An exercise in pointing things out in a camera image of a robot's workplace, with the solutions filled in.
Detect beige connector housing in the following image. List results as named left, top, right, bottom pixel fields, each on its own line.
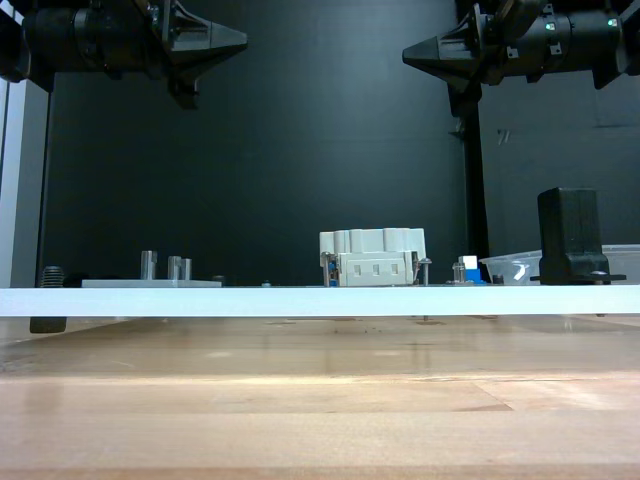
left=318, top=227, right=432, bottom=289

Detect black socket block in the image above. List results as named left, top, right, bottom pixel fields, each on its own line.
left=529, top=187, right=627, bottom=286

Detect small blue white connector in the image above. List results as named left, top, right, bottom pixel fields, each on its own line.
left=462, top=254, right=485, bottom=285

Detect grey metal plate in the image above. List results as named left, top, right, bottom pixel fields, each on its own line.
left=82, top=278, right=224, bottom=289

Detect clear plastic tub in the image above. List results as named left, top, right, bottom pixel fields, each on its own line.
left=479, top=243, right=640, bottom=287

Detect white task board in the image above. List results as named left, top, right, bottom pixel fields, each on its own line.
left=0, top=285, right=640, bottom=319

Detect black rubber foot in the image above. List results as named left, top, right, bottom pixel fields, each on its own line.
left=29, top=316, right=68, bottom=335

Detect black aluminium frame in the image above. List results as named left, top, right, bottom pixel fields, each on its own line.
left=449, top=97, right=491, bottom=259

